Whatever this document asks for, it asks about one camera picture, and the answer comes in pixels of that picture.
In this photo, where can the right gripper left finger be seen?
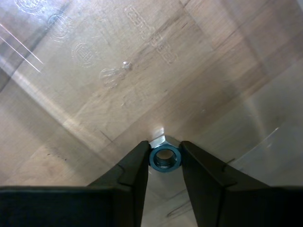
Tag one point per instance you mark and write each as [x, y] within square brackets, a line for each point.
[106, 201]

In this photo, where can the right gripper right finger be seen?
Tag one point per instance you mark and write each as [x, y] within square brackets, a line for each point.
[225, 203]

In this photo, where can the silver hex nut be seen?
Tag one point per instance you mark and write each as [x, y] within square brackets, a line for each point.
[158, 141]

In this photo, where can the clear plastic tub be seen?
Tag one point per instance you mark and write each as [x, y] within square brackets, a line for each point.
[94, 59]

